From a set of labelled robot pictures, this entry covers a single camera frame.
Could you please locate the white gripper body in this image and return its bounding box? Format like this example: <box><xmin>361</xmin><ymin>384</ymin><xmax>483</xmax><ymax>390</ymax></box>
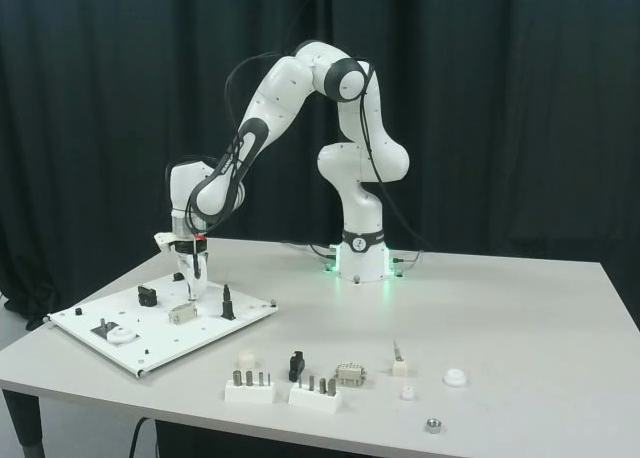
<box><xmin>174</xmin><ymin>250</ymin><xmax>209</xmax><ymax>300</ymax></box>

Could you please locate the thin black rod red tag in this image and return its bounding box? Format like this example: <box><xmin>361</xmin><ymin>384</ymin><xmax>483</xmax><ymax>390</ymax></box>
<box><xmin>189</xmin><ymin>233</ymin><xmax>207</xmax><ymax>280</ymax></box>

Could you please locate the tall black waterproof plug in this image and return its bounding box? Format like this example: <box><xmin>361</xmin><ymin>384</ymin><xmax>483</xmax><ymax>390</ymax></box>
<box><xmin>219</xmin><ymin>283</ymin><xmax>237</xmax><ymax>322</ymax></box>

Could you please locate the white task board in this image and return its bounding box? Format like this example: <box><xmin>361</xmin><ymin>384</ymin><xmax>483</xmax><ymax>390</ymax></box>
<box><xmin>46</xmin><ymin>270</ymin><xmax>279</xmax><ymax>379</ymax></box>

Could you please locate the white round peg holder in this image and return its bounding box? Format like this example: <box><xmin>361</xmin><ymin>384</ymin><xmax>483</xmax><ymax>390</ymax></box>
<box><xmin>223</xmin><ymin>380</ymin><xmax>278</xmax><ymax>404</ymax></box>

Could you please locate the black D-SUB plug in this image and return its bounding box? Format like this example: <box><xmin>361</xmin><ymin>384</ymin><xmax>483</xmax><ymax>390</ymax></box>
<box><xmin>287</xmin><ymin>350</ymin><xmax>306</xmax><ymax>382</ymax></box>

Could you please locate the white square peg holder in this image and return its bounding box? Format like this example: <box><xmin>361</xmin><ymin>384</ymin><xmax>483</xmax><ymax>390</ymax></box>
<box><xmin>288</xmin><ymin>382</ymin><xmax>344</xmax><ymax>410</ymax></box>

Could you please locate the grey multi-pin connector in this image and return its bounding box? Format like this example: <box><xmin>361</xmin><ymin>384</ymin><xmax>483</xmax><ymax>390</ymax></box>
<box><xmin>333</xmin><ymin>361</ymin><xmax>370</xmax><ymax>387</ymax></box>

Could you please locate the black curtain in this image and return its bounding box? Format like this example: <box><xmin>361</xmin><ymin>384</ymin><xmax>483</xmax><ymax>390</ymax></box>
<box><xmin>0</xmin><ymin>0</ymin><xmax>640</xmax><ymax>332</ymax></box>

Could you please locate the dark table leg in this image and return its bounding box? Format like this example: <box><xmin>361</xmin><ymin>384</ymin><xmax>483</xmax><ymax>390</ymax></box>
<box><xmin>0</xmin><ymin>388</ymin><xmax>42</xmax><ymax>458</ymax></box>

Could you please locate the black cable over forearm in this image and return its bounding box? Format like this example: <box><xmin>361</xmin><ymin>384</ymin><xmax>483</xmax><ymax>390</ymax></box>
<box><xmin>183</xmin><ymin>50</ymin><xmax>297</xmax><ymax>239</ymax></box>

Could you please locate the black cable along shoulder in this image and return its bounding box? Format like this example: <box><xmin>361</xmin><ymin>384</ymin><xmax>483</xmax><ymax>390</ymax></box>
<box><xmin>357</xmin><ymin>55</ymin><xmax>426</xmax><ymax>268</ymax></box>

